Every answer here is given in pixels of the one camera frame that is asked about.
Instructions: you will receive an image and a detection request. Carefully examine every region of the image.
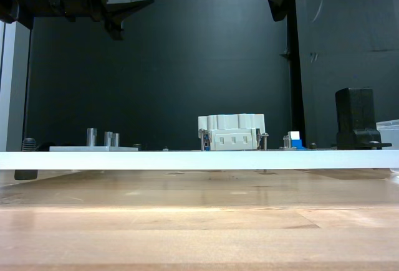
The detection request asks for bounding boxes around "white taskboard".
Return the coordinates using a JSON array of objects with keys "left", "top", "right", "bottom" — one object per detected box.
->
[{"left": 0, "top": 149, "right": 399, "bottom": 171}]

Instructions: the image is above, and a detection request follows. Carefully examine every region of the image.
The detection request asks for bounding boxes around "tall silver metal peg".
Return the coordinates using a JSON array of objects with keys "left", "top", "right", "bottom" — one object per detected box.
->
[{"left": 87, "top": 127, "right": 99, "bottom": 148}]

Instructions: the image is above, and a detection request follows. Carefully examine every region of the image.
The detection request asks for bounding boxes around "beige connector housing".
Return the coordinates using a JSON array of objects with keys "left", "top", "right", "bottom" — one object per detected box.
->
[{"left": 198, "top": 113, "right": 266, "bottom": 152}]

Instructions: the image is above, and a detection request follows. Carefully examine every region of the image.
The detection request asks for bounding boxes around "black plug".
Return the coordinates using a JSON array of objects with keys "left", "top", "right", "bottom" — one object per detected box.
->
[{"left": 330, "top": 87, "right": 393, "bottom": 151}]

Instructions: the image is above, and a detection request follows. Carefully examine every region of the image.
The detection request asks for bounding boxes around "grey metal plate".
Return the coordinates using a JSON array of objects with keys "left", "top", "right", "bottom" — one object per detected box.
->
[{"left": 49, "top": 146, "right": 140, "bottom": 153}]

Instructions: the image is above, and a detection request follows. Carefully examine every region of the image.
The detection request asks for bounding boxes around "small silver clamp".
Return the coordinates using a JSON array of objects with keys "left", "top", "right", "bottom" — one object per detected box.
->
[{"left": 279, "top": 136, "right": 294, "bottom": 151}]

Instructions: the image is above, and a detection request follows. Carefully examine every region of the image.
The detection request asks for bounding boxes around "blue white connector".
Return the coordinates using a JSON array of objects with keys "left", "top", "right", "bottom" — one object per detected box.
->
[{"left": 288, "top": 130, "right": 303, "bottom": 150}]

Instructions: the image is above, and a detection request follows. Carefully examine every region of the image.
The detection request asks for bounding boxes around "clear plastic tub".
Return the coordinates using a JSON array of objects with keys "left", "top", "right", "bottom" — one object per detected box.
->
[{"left": 375, "top": 120, "right": 399, "bottom": 152}]

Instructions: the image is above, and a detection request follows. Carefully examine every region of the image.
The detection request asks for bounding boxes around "black board foot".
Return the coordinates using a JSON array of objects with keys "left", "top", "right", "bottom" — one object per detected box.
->
[{"left": 14, "top": 169, "right": 38, "bottom": 181}]

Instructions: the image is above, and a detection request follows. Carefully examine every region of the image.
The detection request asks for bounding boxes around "black window post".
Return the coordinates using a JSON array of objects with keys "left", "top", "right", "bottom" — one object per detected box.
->
[{"left": 279, "top": 0, "right": 306, "bottom": 144}]

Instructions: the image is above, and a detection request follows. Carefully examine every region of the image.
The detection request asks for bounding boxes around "grey metal window frame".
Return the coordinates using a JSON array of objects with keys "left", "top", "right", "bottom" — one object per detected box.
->
[{"left": 0, "top": 18, "right": 32, "bottom": 153}]

